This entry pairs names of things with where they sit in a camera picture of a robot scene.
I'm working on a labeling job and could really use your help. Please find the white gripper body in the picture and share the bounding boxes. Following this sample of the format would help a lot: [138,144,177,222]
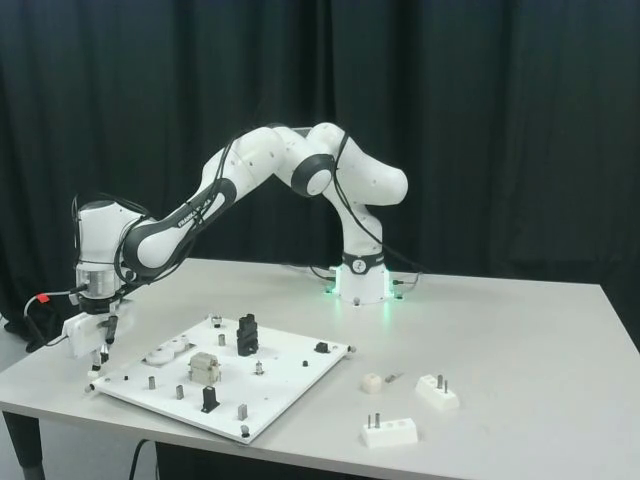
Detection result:
[62,313,112,359]

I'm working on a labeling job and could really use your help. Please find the grey waterproof plug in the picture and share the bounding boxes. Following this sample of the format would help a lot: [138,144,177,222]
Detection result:
[187,351,223,387]

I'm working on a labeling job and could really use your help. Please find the dark table leg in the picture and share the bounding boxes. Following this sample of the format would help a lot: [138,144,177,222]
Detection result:
[2,412,44,480]

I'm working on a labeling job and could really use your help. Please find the black D-SUB plug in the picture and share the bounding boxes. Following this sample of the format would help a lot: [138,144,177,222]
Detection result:
[234,313,261,357]

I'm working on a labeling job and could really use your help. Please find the white task board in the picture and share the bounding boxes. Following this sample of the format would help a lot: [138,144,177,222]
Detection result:
[88,313,357,431]

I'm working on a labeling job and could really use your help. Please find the black curtain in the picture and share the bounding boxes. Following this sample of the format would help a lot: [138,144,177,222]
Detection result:
[0,0,640,331]

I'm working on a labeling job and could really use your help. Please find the long white peg holder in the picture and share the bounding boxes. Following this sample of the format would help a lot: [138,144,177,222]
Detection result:
[359,418,419,445]

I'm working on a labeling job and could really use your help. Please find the grey cable with red tag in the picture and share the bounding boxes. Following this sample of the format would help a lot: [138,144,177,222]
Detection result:
[22,288,84,354]

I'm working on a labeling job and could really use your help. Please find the black floor cable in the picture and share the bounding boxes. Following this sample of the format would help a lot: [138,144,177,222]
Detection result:
[130,424,162,480]

